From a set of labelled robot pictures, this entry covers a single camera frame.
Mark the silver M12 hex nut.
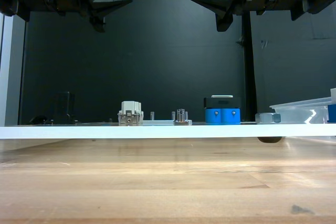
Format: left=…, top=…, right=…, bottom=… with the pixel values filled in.
left=255, top=112, right=282, bottom=125

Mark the blue socket block, black top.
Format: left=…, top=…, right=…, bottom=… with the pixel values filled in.
left=204, top=94, right=242, bottom=124

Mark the grey rectangular connector housing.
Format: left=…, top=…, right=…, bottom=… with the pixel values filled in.
left=117, top=100, right=144, bottom=127

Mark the clear plastic tub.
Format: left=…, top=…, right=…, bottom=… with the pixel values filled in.
left=269, top=87, right=336, bottom=141

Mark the clear acrylic block with posts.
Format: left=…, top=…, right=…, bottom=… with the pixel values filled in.
left=143, top=111, right=176, bottom=126

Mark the white plastic board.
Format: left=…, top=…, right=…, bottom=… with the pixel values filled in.
left=0, top=121, right=336, bottom=140

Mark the black bolt head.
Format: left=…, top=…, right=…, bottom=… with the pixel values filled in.
left=257, top=136, right=283, bottom=144

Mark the black metal frame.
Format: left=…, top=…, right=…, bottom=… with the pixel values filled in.
left=240, top=14, right=257, bottom=124

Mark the small silver post connector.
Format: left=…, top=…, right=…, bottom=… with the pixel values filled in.
left=173, top=108, right=193, bottom=126

